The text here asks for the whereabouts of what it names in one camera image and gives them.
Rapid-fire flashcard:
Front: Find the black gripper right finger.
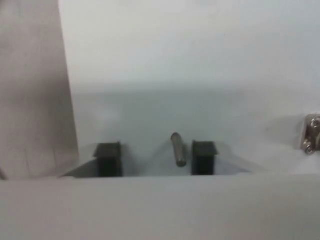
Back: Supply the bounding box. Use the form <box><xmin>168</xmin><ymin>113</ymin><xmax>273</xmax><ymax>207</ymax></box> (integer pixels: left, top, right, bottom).
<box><xmin>190</xmin><ymin>140</ymin><xmax>251</xmax><ymax>176</ymax></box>

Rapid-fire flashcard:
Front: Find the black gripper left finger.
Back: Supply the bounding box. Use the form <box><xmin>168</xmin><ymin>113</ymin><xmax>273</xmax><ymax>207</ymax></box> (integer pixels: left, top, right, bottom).
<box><xmin>58</xmin><ymin>141</ymin><xmax>124</xmax><ymax>178</ymax></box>

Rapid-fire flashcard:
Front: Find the metal rectangular socket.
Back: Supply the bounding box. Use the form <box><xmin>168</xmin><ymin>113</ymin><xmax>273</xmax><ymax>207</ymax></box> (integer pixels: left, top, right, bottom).
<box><xmin>298</xmin><ymin>113</ymin><xmax>320</xmax><ymax>156</ymax></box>

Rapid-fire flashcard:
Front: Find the white task board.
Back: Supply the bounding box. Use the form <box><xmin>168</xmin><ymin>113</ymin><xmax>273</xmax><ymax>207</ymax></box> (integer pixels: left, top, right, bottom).
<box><xmin>58</xmin><ymin>0</ymin><xmax>320</xmax><ymax>179</ymax></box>

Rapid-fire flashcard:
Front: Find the thin metal round peg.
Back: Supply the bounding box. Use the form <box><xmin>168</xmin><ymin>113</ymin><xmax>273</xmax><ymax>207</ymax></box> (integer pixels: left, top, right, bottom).
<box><xmin>170</xmin><ymin>132</ymin><xmax>188</xmax><ymax>169</ymax></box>

